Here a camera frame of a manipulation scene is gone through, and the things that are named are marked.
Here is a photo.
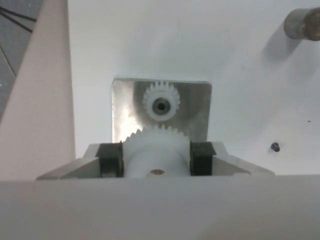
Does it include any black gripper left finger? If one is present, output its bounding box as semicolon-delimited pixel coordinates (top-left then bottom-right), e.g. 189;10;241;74
36;141;125;180

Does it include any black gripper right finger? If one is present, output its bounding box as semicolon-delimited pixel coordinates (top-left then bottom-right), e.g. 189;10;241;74
188;140;276;176

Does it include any white medium gear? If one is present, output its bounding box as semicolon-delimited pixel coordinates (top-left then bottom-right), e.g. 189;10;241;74
123;124;191;179

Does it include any white small gear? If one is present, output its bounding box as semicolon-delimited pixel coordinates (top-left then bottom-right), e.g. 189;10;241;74
142;79;182;121

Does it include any white task board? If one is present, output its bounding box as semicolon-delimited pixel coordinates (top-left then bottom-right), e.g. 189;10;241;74
66;0;320;177

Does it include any metal round peg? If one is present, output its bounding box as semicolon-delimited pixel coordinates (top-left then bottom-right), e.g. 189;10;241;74
283;6;320;41

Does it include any black floor cable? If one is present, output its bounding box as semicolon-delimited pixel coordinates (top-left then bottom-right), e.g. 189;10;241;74
0;5;38;22
0;13;34;33

